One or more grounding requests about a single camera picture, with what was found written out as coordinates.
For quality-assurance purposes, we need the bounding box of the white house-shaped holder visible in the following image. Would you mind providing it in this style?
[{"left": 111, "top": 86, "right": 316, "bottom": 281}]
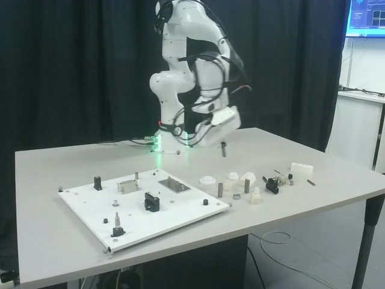
[{"left": 239, "top": 171, "right": 257, "bottom": 189}]

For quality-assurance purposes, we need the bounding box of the long white holder with holes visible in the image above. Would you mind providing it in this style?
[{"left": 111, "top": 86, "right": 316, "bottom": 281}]
[{"left": 290, "top": 161, "right": 314, "bottom": 176}]

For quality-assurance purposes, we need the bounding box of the black base cable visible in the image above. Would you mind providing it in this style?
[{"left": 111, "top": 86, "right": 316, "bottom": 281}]
[{"left": 99, "top": 137, "right": 158, "bottom": 151}]

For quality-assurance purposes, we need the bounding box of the grey floor cable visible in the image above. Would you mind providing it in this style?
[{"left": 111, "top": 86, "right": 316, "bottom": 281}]
[{"left": 248, "top": 230, "right": 385, "bottom": 289}]

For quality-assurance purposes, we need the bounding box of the black Ethernet plug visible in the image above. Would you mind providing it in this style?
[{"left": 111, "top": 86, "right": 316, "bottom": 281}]
[{"left": 265, "top": 177, "right": 280, "bottom": 194}]

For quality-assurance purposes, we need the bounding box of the white cabinet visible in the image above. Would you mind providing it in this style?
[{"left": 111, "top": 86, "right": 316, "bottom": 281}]
[{"left": 333, "top": 86, "right": 385, "bottom": 175}]

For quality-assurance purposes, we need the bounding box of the black curtain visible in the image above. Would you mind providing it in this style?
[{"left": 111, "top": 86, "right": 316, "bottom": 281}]
[{"left": 0, "top": 0, "right": 353, "bottom": 153}]

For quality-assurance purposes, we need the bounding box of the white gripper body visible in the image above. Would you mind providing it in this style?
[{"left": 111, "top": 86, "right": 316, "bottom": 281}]
[{"left": 194, "top": 105, "right": 242, "bottom": 149}]

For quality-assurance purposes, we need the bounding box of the blue screen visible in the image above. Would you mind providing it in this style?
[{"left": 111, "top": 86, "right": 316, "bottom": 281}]
[{"left": 345, "top": 0, "right": 385, "bottom": 39}]

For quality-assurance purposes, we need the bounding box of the white task board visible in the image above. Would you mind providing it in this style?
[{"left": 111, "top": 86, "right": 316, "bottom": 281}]
[{"left": 57, "top": 168, "right": 233, "bottom": 255}]

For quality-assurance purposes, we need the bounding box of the black table leg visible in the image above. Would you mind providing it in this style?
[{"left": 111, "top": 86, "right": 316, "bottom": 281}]
[{"left": 351, "top": 192, "right": 380, "bottom": 289}]

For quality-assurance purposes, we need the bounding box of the small white camera box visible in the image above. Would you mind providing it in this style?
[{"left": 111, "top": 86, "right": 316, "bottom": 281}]
[{"left": 197, "top": 101, "right": 216, "bottom": 114}]

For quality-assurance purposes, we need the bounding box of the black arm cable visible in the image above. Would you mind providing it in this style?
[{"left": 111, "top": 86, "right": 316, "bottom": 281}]
[{"left": 174, "top": 51, "right": 250, "bottom": 142}]

